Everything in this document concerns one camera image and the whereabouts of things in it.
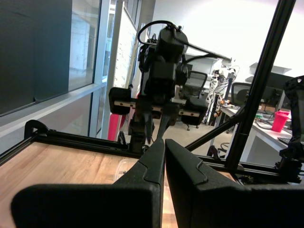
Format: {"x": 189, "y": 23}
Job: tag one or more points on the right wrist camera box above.
{"x": 164, "y": 71}

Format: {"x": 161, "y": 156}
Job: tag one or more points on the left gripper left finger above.
{"x": 95, "y": 204}

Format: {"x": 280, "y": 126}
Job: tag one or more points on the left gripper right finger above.
{"x": 225, "y": 206}

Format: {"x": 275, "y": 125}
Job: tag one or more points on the clear plastic tub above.
{"x": 122, "y": 169}

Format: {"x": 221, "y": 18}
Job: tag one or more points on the black metal frame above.
{"x": 262, "y": 71}

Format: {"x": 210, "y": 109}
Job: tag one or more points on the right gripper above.
{"x": 159, "y": 92}

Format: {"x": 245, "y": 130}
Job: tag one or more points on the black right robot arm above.
{"x": 171, "y": 45}

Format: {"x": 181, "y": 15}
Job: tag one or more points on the white shelf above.
{"x": 273, "y": 69}

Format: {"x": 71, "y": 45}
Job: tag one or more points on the white partition board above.
{"x": 123, "y": 47}

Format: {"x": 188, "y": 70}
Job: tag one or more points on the black keyboard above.
{"x": 285, "y": 140}

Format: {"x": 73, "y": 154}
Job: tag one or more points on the white desk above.
{"x": 261, "y": 133}

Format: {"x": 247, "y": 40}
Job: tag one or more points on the pink plastic bin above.
{"x": 280, "y": 121}

